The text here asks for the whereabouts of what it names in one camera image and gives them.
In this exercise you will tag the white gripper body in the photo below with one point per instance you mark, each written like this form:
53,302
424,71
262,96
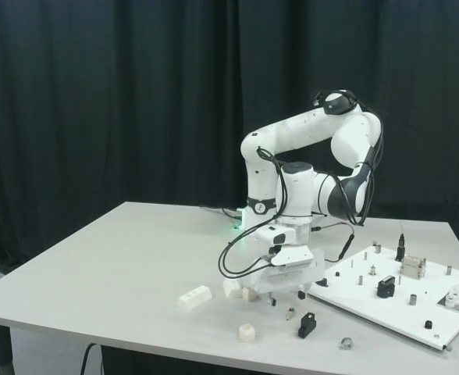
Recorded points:
288,278

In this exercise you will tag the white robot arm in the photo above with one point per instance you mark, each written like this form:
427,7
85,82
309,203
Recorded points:
292,129

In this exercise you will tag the small metal plug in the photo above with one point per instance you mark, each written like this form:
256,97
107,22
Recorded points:
290,313

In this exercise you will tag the small cream cube holder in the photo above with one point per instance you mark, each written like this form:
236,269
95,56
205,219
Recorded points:
250,294

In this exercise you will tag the small black socket piece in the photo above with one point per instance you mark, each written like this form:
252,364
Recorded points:
323,281

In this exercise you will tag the black plug with brass face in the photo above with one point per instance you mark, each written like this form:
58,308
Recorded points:
307,326

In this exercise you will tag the small white cube holder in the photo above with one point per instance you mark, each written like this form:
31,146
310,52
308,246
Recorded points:
247,332

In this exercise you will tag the white wedge-shaped holder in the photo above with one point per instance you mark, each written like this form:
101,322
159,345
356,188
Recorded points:
231,288

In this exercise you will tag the metal bolt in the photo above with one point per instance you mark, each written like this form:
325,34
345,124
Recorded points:
346,343

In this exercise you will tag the long white holder with holes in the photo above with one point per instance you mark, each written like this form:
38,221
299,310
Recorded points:
195,298

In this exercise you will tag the metal BNC plug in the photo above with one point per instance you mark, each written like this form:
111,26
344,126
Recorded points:
373,269

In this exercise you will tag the black plug block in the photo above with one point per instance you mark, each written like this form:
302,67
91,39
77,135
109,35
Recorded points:
385,287

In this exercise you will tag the white task board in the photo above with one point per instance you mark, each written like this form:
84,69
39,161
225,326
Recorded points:
393,312

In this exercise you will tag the black waterproof plug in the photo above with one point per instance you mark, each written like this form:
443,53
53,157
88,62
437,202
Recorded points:
400,244

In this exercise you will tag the small black knob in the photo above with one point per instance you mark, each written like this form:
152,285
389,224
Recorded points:
428,324

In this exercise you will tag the white medium gear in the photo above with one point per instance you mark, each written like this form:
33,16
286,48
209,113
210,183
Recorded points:
453,302

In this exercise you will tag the black curtain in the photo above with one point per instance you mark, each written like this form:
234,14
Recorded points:
116,97

